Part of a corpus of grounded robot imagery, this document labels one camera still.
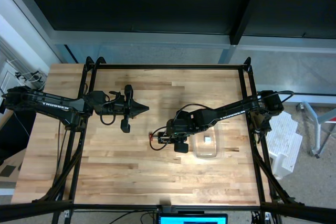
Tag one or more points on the laptop screen with blue edge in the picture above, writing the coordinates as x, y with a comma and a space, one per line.
191, 220

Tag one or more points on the clear plastic tub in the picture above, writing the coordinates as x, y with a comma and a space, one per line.
210, 153

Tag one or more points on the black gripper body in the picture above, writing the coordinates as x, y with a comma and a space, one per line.
123, 107
181, 148

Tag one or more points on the black table edge camera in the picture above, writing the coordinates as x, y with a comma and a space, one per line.
168, 208

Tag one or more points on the black aluminium table frame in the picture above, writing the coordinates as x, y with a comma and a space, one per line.
168, 66

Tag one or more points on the white power strip with plugs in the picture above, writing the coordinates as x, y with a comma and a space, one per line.
29, 77

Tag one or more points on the small white square part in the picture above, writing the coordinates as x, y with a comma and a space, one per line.
207, 139

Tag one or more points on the brown cardboard box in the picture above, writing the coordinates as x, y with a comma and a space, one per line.
10, 159

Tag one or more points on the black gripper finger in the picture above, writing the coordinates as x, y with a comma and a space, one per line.
139, 106
139, 111

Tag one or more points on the white ribbed foam block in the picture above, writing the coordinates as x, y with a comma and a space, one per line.
283, 145

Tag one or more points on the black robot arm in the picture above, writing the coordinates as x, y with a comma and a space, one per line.
52, 104
231, 111

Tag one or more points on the grey metal stand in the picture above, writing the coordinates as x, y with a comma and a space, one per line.
316, 134

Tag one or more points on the black clamp with red knob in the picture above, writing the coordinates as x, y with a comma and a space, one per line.
160, 140

